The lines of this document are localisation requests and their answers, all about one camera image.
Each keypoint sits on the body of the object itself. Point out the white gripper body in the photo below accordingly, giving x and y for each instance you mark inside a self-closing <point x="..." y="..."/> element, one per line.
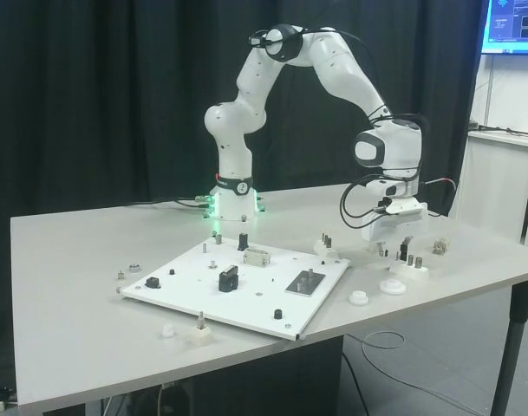
<point x="389" y="227"/>

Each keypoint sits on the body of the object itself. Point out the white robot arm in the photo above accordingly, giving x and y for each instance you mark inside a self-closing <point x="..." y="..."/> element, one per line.
<point x="246" y="99"/>

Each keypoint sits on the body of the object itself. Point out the small white peg holder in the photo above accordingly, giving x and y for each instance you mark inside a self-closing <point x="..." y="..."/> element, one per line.
<point x="201" y="335"/>

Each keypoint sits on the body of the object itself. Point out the round metal plug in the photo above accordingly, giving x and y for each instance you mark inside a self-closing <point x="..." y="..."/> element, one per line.
<point x="134" y="266"/>

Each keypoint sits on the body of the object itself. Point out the black D-SUB plug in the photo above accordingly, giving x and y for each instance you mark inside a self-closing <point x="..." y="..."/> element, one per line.
<point x="404" y="255"/>

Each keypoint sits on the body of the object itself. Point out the grey metal plug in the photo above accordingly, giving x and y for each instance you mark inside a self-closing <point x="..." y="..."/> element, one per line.
<point x="440" y="247"/>

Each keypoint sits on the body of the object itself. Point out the white large gear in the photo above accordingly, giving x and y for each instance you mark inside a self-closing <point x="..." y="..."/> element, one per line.
<point x="392" y="286"/>

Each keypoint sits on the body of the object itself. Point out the white medium gear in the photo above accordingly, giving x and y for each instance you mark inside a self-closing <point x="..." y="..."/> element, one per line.
<point x="358" y="297"/>

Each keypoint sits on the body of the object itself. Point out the white cabinet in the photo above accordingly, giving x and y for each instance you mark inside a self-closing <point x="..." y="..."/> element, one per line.
<point x="497" y="186"/>

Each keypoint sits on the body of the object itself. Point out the white task board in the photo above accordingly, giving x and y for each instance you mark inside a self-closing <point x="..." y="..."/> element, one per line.
<point x="246" y="299"/>

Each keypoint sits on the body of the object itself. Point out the black table leg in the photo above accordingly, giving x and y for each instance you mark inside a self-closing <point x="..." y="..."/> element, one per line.
<point x="515" y="346"/>

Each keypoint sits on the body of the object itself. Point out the white small gear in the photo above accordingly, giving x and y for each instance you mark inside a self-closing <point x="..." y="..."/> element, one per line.
<point x="168" y="331"/>

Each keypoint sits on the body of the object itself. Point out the blue screen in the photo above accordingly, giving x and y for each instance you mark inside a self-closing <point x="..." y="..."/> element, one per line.
<point x="513" y="26"/>

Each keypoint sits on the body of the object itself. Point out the small metal bolt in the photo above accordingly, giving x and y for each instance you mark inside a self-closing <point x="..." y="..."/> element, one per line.
<point x="121" y="275"/>

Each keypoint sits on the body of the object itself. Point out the black curtain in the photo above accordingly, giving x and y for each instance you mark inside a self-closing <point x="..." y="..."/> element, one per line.
<point x="73" y="86"/>

